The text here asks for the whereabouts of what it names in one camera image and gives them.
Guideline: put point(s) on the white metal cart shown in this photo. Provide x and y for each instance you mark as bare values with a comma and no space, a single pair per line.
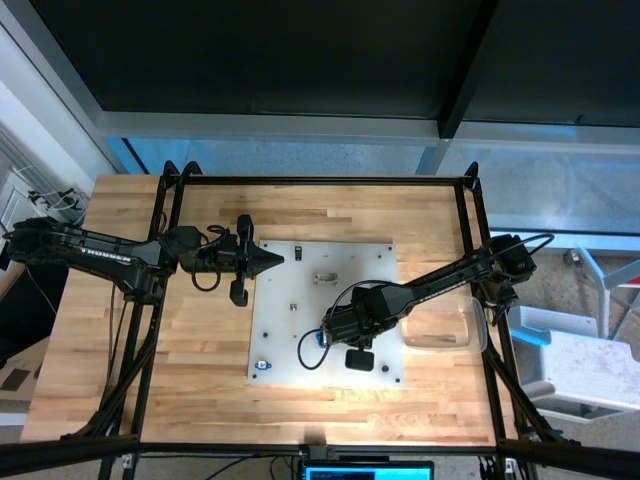
580,360

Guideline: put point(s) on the black camera on frame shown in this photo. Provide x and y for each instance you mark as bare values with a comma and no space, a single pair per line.
317,446

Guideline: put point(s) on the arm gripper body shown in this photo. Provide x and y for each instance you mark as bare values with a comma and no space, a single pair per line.
360,361
245,260

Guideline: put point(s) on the beige connector housing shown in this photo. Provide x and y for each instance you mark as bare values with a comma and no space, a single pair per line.
326,278

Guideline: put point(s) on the grey metal stand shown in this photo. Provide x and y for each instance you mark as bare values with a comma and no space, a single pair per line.
602,300

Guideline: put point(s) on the black metal frame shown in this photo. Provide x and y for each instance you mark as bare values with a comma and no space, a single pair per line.
320,180

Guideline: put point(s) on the clear plastic tub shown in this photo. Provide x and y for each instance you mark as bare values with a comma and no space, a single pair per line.
440,335

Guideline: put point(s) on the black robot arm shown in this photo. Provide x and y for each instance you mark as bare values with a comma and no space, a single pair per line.
440,287
100,252

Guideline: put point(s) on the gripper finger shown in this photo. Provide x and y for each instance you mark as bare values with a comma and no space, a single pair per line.
265,265
265,254

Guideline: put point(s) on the blue white connector block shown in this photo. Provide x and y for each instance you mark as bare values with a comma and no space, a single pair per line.
260,365

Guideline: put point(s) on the white taskboard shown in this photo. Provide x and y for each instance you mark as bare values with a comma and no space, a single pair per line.
280,350

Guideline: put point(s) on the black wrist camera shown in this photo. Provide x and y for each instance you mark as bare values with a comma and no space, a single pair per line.
337,327

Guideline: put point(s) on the brown cardboard box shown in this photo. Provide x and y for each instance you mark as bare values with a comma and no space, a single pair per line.
27,362

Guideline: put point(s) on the blue clamp mount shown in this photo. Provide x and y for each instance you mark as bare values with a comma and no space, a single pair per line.
318,340

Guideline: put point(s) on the laptop screen blue edge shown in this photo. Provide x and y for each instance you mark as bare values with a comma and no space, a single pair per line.
367,472

